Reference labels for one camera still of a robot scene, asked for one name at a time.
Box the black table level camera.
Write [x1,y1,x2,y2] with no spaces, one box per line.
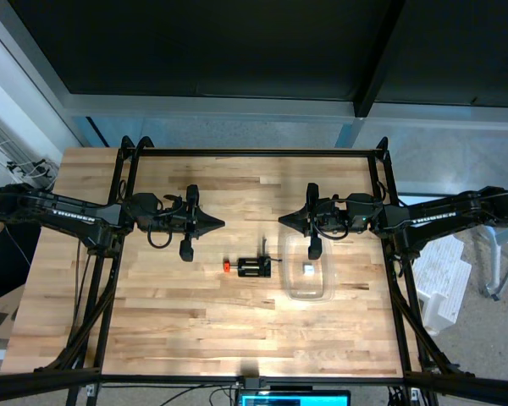
[240,370,263,389]

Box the black aluminium frame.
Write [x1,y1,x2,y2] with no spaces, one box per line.
[0,134,508,406]

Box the cable bundle with plugs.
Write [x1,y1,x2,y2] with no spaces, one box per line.
[2,158,59,189]

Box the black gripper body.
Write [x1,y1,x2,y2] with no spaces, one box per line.
[160,184,202,263]
[306,184,348,261]

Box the grey metal stand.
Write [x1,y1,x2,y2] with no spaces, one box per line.
[478,223,508,302]

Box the black vise with orange knob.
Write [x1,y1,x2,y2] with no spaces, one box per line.
[222,255,274,279]

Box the cardboard box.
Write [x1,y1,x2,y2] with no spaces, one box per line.
[0,285,26,339]

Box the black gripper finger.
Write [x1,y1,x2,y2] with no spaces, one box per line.
[278,205,311,222]
[194,222,226,241]
[194,206,226,224]
[278,220,311,238]

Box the black wall post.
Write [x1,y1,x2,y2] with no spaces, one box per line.
[353,0,408,118]

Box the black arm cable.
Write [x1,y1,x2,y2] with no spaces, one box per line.
[146,193,184,250]
[311,195,351,243]

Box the laptop screen with blue edge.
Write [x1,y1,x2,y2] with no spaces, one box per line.
[235,389,351,406]

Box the clear plastic tub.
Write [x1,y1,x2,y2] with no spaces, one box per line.
[282,234,335,303]

